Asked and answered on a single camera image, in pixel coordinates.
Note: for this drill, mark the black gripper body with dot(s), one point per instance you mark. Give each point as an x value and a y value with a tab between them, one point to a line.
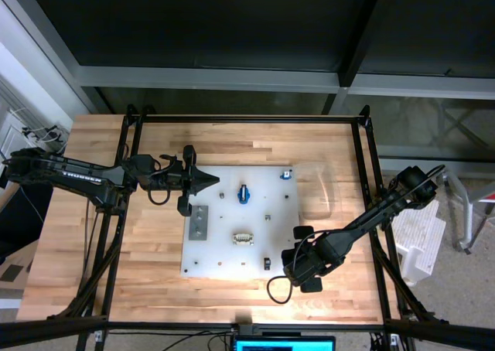
309	266
188	181

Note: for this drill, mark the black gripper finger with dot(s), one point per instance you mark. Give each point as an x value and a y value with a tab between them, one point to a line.
201	175
201	185
287	269
287	256

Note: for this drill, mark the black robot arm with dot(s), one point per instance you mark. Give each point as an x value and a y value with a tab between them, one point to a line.
81	177
371	215

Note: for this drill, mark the aluminium bar holder block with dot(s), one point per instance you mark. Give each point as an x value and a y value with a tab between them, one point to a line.
204	227

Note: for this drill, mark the white taskboard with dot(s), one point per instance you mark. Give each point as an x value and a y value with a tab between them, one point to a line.
251	219

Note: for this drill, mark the small black socket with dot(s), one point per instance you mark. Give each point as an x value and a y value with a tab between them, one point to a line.
267	264

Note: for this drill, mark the blue round connector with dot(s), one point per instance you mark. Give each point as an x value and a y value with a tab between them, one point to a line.
243	198

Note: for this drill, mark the beige connector housing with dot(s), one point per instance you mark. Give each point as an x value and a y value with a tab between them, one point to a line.
243	239

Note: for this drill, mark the clear plastic tub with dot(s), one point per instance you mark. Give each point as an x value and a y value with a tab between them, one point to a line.
317	196

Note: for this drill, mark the screen with blue edge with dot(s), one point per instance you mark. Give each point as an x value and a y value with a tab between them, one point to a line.
284	345

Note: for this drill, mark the small blue connector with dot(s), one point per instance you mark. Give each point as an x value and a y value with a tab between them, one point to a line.
285	175

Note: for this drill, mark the white plastic step stool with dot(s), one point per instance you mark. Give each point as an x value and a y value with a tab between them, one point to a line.
417	231

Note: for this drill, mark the black box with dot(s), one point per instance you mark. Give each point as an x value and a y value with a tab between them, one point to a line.
19	219

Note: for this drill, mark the flat cardboard box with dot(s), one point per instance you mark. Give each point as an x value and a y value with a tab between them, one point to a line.
23	260

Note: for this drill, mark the black metal frame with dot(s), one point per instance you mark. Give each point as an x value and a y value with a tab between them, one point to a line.
247	118

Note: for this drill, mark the grey metal window frame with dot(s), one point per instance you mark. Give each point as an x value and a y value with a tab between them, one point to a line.
209	78

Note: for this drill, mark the chair with silver frame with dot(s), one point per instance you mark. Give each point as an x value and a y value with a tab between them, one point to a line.
468	212

